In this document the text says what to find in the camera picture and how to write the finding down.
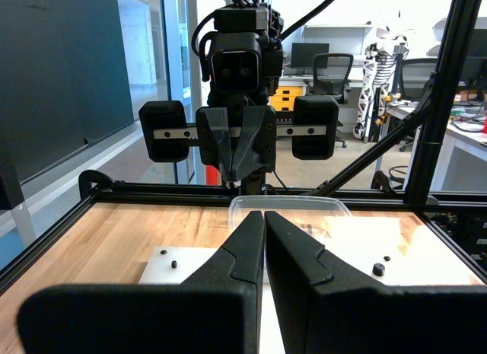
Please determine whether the black aluminium frame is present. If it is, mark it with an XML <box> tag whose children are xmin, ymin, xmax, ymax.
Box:
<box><xmin>0</xmin><ymin>0</ymin><xmax>487</xmax><ymax>296</ymax></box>

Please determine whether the right arm thick black cable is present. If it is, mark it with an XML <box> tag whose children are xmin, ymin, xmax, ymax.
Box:
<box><xmin>280</xmin><ymin>0</ymin><xmax>344</xmax><ymax>40</ymax></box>

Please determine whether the black computer monitor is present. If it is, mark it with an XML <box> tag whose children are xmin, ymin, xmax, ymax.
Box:
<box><xmin>291</xmin><ymin>42</ymin><xmax>330</xmax><ymax>75</ymax></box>
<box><xmin>464</xmin><ymin>17</ymin><xmax>487</xmax><ymax>92</ymax></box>

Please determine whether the yellow drawer cabinet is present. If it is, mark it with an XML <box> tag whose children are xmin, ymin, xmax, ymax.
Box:
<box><xmin>269</xmin><ymin>85</ymin><xmax>304</xmax><ymax>113</ymax></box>

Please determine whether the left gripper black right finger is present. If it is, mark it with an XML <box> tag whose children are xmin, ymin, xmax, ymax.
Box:
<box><xmin>265</xmin><ymin>211</ymin><xmax>487</xmax><ymax>354</ymax></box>

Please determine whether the white lattice figure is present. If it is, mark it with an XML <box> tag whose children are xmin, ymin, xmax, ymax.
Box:
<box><xmin>352</xmin><ymin>9</ymin><xmax>411</xmax><ymax>144</ymax></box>

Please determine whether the black mesh office chair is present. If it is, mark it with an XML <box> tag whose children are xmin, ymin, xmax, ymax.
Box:
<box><xmin>393</xmin><ymin>58</ymin><xmax>438</xmax><ymax>153</ymax></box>
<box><xmin>307</xmin><ymin>52</ymin><xmax>354</xmax><ymax>149</ymax></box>

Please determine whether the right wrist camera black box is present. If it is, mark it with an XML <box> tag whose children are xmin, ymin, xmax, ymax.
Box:
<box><xmin>207</xmin><ymin>31</ymin><xmax>264</xmax><ymax>94</ymax></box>

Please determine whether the clear plastic tub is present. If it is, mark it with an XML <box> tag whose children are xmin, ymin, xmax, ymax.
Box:
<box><xmin>227</xmin><ymin>194</ymin><xmax>354</xmax><ymax>231</ymax></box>

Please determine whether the white plastic board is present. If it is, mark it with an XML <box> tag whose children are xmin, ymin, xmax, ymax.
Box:
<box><xmin>137</xmin><ymin>215</ymin><xmax>486</xmax><ymax>354</ymax></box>

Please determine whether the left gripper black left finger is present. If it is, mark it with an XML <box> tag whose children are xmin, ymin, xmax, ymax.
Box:
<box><xmin>17</xmin><ymin>210</ymin><xmax>266</xmax><ymax>354</ymax></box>

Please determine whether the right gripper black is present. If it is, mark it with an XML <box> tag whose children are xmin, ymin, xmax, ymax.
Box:
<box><xmin>138</xmin><ymin>91</ymin><xmax>340</xmax><ymax>184</ymax></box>

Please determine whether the white office desk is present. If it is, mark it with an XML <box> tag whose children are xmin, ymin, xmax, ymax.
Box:
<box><xmin>386</xmin><ymin>102</ymin><xmax>487</xmax><ymax>191</ymax></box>

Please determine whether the right wrist camera black cable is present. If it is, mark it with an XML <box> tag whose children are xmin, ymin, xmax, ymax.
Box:
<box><xmin>190</xmin><ymin>10</ymin><xmax>218</xmax><ymax>83</ymax></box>

